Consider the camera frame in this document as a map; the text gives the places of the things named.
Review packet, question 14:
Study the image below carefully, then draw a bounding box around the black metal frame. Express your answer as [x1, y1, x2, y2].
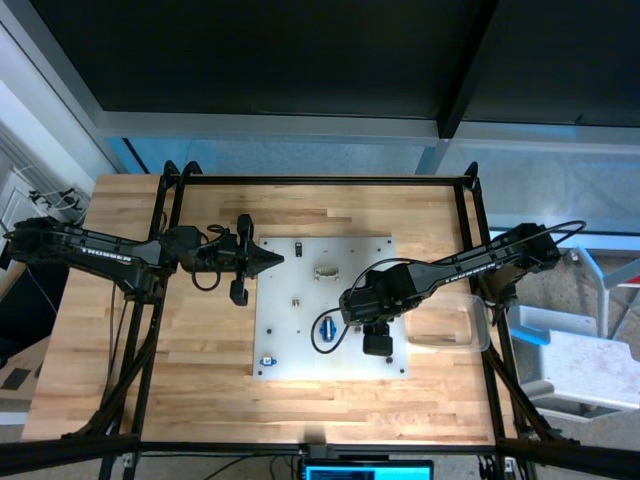
[0, 159, 640, 480]

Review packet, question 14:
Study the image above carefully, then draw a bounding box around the grey chair frame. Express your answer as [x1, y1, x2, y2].
[564, 244, 640, 346]

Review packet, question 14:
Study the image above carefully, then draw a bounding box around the blue round connector mount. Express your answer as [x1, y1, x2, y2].
[316, 315, 340, 345]

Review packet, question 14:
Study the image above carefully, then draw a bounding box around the cardboard box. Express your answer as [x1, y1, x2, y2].
[0, 334, 51, 401]

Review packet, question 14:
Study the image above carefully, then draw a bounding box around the black arched forearm cable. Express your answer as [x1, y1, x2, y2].
[349, 256, 427, 296]

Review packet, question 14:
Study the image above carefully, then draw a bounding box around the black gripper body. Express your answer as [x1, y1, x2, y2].
[219, 213, 259, 307]
[338, 285, 420, 336]

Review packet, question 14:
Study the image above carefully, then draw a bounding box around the black looped gripper cable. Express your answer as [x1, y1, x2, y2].
[311, 308, 352, 355]

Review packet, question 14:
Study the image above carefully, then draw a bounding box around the clear plastic tub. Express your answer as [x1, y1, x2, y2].
[405, 292, 492, 354]

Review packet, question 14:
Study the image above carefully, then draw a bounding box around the black right shoulder cable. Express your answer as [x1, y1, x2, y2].
[529, 220, 588, 252]

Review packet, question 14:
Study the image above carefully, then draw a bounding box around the white step stool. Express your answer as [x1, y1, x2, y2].
[509, 302, 640, 424]

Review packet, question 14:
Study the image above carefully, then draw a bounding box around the white taskboard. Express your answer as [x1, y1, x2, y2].
[253, 235, 410, 382]

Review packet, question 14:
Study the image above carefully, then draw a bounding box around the black table level camera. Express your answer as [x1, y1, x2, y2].
[303, 433, 330, 457]

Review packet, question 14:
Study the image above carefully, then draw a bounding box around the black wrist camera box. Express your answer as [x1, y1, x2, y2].
[360, 332, 395, 358]

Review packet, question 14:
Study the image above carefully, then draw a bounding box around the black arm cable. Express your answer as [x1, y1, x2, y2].
[192, 223, 227, 293]

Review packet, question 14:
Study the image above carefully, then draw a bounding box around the laptop screen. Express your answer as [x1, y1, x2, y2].
[298, 459, 435, 480]

